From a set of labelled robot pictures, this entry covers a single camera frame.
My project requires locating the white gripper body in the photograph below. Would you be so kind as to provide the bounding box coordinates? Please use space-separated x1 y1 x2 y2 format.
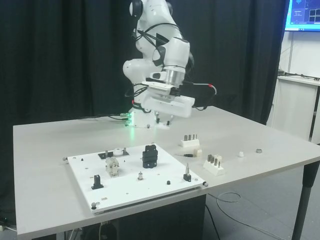
141 90 196 118

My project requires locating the white round peg holder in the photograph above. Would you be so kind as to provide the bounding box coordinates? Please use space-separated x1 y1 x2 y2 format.
179 138 202 149

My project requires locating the black D-SUB plug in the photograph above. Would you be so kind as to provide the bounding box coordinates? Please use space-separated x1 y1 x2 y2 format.
141 143 159 169

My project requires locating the white task board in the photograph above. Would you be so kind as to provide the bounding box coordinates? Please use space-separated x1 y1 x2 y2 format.
63 143 209 216

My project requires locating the white square peg holder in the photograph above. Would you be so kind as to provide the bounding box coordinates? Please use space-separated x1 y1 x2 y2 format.
202 159 227 176

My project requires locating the beige rectangular connector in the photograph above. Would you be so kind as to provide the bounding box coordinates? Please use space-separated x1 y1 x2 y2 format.
104 156 120 178

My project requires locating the white cabinet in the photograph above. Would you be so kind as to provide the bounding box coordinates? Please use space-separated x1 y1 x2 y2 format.
265 73 320 145

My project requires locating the black curtain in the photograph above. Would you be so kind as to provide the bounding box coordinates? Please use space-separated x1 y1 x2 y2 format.
0 0 287 127

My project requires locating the black table leg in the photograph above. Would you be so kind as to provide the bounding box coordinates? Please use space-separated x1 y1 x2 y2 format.
291 159 315 240

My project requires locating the blue screen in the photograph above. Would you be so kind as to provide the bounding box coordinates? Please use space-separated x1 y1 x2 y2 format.
284 0 320 33

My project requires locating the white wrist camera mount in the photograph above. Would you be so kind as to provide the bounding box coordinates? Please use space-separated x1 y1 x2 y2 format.
141 71 175 93

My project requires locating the black base cable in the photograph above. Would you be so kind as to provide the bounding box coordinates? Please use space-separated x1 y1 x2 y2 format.
82 113 132 121

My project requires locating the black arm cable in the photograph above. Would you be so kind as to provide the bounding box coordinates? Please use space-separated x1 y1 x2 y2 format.
124 23 196 101

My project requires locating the grey floor cable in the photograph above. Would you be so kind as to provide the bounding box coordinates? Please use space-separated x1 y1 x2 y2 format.
206 191 251 240

